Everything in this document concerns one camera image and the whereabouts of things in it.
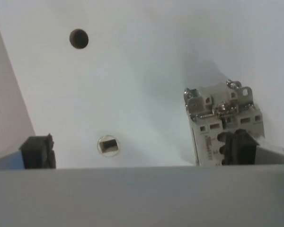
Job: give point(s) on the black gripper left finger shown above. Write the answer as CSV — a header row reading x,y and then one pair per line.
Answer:
x,y
38,153

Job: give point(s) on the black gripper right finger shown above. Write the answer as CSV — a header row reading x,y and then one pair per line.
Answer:
x,y
243,151

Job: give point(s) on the grey waterproof plug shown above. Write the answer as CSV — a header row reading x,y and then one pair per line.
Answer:
x,y
203,132

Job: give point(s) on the white task board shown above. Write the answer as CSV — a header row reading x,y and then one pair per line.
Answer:
x,y
132,71

